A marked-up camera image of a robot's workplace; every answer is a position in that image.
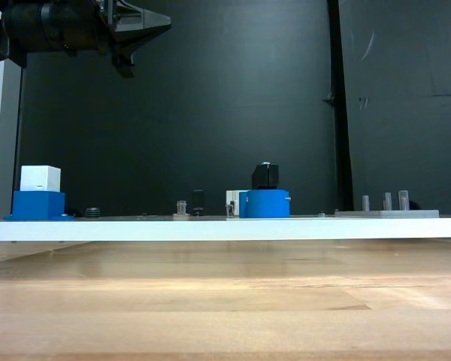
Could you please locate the black metal frame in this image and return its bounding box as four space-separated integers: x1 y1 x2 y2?
325 0 356 214

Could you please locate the cream connector housing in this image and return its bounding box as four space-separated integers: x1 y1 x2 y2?
225 190 249 219

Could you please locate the grey peg plate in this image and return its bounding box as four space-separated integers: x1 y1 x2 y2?
334 209 440 219

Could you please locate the black clamp block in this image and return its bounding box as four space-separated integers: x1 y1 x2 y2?
251 161 280 190

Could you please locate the blue socket base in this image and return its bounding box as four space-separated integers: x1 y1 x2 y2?
2 190 76 221

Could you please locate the blue round holder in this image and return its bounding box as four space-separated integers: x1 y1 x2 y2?
239 189 292 219

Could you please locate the white square plug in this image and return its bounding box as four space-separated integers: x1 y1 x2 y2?
20 165 62 192

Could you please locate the white board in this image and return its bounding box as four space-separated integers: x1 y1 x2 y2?
0 215 451 242

